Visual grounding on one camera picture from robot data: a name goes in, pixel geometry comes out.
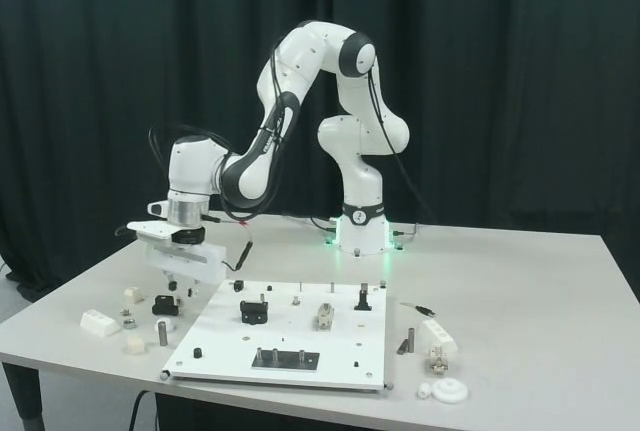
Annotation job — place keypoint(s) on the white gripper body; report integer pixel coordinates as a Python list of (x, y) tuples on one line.
[(200, 271)]

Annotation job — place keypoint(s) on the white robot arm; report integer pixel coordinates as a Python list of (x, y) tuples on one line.
[(360, 176)]

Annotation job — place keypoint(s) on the large metal round peg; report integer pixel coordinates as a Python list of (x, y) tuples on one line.
[(162, 335)]

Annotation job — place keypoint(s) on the long white peg holder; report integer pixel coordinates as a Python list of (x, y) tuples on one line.
[(440, 336), (100, 323)]

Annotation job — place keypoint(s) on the dark metal square peg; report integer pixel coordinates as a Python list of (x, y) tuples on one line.
[(402, 346)]

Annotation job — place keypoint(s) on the black plug block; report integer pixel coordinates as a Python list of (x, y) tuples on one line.
[(165, 304)]

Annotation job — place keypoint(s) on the white medium gear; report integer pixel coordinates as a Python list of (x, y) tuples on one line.
[(173, 327)]

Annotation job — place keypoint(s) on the small white cube holder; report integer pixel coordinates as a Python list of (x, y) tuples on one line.
[(132, 296)]

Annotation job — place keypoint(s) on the flat white mounting plate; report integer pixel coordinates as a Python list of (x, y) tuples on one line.
[(147, 230)]

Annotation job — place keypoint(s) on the small white angular holder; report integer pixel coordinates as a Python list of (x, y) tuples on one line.
[(135, 345)]

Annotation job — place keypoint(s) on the white task board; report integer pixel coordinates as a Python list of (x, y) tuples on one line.
[(300, 341)]

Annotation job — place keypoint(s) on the black table leg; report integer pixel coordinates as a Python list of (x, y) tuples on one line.
[(20, 396)]

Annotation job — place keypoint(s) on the black USB plug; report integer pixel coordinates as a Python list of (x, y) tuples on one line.
[(424, 310)]

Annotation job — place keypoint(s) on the grey D-SUB plug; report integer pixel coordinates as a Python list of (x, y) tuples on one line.
[(436, 359)]

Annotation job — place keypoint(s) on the white small gear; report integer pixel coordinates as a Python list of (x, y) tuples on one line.
[(425, 390)]

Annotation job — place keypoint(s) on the white large gear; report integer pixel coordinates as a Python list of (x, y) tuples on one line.
[(451, 391)]

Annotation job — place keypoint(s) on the black curtain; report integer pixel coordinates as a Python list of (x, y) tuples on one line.
[(500, 76)]

